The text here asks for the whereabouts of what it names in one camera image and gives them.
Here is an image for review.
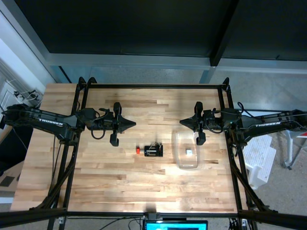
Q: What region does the white plastic step stool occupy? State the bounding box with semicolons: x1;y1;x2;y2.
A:
242;135;278;190

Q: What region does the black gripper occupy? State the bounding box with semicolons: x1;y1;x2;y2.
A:
105;102;137;147
179;101;213;146

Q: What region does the clear plastic tub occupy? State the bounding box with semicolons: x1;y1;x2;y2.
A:
173;130;204;171

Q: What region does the laptop screen with blue edge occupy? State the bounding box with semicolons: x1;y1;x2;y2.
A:
143;220;209;230

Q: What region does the black aluminium frame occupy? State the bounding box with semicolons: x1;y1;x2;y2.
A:
0;76;307;230

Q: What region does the flat cardboard box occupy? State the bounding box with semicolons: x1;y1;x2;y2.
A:
0;160;24;192

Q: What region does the black and white cable bundle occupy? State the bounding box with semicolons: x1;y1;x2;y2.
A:
13;89;41;102

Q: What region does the grey metal stand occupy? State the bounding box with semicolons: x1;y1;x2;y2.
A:
278;129;307;171

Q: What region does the black vise with red knob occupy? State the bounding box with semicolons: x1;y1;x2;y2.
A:
136;143;165;158

